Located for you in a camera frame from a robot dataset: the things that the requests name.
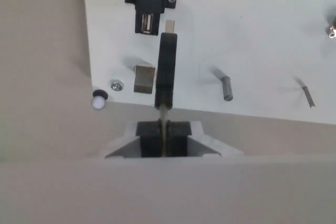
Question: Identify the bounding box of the metal square peg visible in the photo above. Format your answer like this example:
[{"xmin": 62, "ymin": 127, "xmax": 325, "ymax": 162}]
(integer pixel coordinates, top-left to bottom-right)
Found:
[{"xmin": 133, "ymin": 63, "xmax": 156, "ymax": 94}]

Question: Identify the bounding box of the black USB plug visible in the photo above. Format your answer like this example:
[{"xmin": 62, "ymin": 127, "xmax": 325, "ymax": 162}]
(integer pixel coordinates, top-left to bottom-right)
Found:
[{"xmin": 153, "ymin": 19, "xmax": 179, "ymax": 158}]

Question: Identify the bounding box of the white task board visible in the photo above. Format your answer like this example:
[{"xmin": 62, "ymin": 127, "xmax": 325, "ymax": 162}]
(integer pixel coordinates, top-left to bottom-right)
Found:
[{"xmin": 82, "ymin": 0, "xmax": 336, "ymax": 125}]

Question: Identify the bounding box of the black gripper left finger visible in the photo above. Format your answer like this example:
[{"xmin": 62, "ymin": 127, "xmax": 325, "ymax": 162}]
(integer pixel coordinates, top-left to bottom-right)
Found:
[{"xmin": 104, "ymin": 120, "xmax": 164, "ymax": 159}]

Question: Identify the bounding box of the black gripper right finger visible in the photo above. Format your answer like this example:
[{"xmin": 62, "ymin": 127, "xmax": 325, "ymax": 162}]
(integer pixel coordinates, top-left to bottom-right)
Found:
[{"xmin": 166, "ymin": 120, "xmax": 245, "ymax": 158}]

